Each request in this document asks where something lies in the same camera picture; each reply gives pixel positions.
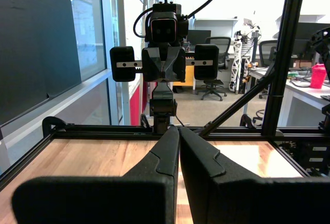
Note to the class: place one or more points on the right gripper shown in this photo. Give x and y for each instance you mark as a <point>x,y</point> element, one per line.
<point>122,53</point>

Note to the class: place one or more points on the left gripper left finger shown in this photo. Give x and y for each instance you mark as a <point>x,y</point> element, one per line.
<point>103,200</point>

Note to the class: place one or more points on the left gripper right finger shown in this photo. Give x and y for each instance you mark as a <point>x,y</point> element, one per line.
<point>257,200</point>

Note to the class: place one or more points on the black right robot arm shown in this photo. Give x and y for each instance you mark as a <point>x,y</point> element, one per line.
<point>163,105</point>

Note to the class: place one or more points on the yellow cabinet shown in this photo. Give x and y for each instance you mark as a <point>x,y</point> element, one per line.
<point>190,75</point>

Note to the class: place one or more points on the black computer monitor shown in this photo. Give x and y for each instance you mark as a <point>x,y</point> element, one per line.
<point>303,48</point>
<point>201,37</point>

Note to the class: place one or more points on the red partition panel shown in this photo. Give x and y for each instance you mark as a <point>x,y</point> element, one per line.
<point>135,105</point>

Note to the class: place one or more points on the black electronics box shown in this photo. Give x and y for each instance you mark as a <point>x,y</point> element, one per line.
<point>296,154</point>

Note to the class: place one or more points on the black office chair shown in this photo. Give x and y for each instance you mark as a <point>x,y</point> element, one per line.
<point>266,52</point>
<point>224,42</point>

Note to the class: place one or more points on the white desk hutch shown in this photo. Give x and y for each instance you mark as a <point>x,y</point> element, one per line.
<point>216,25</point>
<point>309,18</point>

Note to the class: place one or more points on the white lattice stand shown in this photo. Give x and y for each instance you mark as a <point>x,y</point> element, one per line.
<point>236,64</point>

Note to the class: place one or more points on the white desk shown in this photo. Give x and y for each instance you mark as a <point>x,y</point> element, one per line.
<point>306,91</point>

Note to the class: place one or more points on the red plastic cup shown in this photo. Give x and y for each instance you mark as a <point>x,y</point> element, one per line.
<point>318,77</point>

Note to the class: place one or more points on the cardboard box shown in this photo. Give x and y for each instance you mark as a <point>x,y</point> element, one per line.
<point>304,64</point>

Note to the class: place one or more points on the black corner bracket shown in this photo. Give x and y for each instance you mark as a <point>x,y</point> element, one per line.
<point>51,122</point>
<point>245,120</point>

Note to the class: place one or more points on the black aluminium frame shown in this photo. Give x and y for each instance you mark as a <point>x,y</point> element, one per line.
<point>284,53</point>

